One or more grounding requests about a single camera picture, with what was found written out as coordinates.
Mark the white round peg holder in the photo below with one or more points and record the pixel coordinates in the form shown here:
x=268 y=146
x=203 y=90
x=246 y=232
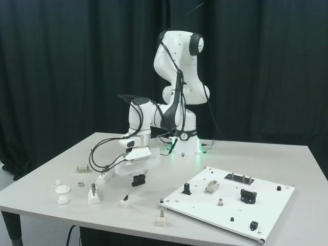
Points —
x=94 y=200

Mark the white large gear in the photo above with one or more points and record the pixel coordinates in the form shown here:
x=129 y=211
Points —
x=62 y=191

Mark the metal bolt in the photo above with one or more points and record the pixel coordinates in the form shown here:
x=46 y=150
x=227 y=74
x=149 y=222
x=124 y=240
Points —
x=80 y=184

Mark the black table leg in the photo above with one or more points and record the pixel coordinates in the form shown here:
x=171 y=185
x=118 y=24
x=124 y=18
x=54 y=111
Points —
x=10 y=230

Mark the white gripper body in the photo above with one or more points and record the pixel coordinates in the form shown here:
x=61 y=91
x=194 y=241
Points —
x=138 y=166

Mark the white BNC plug holder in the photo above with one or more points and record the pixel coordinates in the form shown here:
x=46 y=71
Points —
x=161 y=222

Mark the black USB plug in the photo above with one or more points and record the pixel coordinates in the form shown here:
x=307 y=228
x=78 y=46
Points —
x=125 y=197

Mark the white small gear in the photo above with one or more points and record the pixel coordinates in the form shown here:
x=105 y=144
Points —
x=57 y=182

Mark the large metal round peg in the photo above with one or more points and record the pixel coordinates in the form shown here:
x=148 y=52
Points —
x=94 y=186

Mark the white USB plug holder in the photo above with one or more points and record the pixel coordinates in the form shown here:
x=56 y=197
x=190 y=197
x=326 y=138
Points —
x=124 y=204

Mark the white square peg holder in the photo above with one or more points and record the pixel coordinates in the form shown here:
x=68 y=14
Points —
x=103 y=180

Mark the white medium gear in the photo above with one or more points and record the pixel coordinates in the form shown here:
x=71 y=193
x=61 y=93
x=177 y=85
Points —
x=62 y=200

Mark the metal BNC plug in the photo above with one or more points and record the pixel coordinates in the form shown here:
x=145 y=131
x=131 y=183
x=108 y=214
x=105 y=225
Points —
x=162 y=213

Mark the white task board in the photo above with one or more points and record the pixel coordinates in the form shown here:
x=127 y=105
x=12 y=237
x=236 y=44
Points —
x=205 y=212

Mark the beige waterproof plug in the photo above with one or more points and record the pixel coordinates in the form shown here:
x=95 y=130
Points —
x=83 y=168

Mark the black curtain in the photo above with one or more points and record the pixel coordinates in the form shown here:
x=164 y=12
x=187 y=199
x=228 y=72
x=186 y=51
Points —
x=64 y=64

